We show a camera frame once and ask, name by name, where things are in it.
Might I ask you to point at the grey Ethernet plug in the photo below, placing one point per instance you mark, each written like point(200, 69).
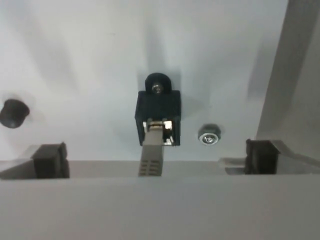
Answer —
point(151, 155)

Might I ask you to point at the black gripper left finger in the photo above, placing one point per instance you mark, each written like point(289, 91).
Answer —
point(50, 160)

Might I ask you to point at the white task board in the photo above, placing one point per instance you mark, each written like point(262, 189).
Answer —
point(75, 62)

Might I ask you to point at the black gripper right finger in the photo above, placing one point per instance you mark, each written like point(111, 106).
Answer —
point(261, 157)

